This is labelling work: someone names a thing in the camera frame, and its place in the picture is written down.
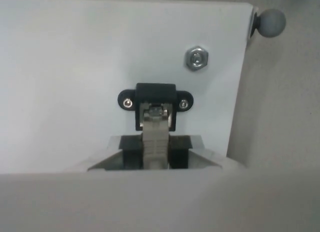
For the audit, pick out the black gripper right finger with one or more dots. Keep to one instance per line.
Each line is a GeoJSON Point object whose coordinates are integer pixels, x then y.
{"type": "Point", "coordinates": [178, 154]}

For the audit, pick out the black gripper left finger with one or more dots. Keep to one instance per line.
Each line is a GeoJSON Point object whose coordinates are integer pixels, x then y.
{"type": "Point", "coordinates": [131, 154]}

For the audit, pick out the grey Ethernet plug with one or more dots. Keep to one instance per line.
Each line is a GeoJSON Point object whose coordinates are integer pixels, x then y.
{"type": "Point", "coordinates": [155, 147]}

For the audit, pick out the white task board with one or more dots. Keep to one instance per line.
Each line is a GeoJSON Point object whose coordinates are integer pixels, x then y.
{"type": "Point", "coordinates": [62, 67]}

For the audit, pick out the grey marker ball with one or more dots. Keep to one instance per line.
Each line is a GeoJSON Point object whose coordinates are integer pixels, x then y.
{"type": "Point", "coordinates": [272, 23]}

